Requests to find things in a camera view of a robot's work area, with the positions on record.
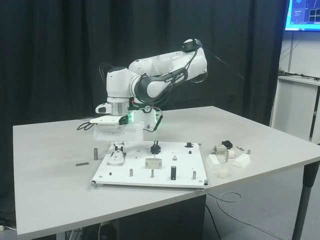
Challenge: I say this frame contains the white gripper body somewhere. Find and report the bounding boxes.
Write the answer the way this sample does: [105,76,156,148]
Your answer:
[93,121,145,143]

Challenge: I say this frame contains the white large gear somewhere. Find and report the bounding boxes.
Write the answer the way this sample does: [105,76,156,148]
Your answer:
[107,154,125,166]

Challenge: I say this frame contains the black round plug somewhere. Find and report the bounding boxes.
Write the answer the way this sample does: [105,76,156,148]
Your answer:
[150,140,161,154]

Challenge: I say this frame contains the white task board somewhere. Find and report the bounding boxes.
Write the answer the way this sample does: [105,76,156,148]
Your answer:
[90,140,210,188]

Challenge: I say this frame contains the white peg holder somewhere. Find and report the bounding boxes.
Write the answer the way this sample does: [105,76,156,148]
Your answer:
[206,154,221,171]
[233,153,252,168]

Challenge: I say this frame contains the grey D-SUB plug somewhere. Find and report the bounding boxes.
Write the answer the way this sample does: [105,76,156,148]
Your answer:
[211,144,228,156]

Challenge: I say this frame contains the black curtain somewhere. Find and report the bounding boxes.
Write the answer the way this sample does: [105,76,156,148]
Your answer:
[0,0,291,127]

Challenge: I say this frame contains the small white holder block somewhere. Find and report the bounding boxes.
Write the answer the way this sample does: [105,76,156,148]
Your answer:
[217,168,231,179]

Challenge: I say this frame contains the white cabinet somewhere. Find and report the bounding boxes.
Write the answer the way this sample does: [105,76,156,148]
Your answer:
[269,74,320,146]

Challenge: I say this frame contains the black table leg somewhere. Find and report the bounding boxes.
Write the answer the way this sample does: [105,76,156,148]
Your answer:
[291,163,315,240]

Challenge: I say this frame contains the blue screen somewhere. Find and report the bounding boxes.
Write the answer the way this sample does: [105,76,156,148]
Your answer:
[284,0,320,33]

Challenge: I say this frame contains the black cable loops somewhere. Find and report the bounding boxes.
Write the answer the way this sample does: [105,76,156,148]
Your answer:
[76,121,96,132]

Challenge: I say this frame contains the thin black rod on wire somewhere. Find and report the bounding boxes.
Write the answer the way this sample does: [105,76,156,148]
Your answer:
[149,106,165,133]

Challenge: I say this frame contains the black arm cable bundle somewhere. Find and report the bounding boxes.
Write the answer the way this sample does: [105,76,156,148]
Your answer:
[98,37,204,106]

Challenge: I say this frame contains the black floor cable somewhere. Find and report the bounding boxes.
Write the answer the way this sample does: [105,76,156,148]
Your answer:
[205,204,219,240]

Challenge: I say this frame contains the thin grey floor cable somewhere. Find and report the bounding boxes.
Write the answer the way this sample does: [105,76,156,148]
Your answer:
[206,191,296,240]

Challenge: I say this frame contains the thin black cable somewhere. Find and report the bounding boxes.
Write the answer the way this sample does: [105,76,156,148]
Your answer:
[204,49,245,80]

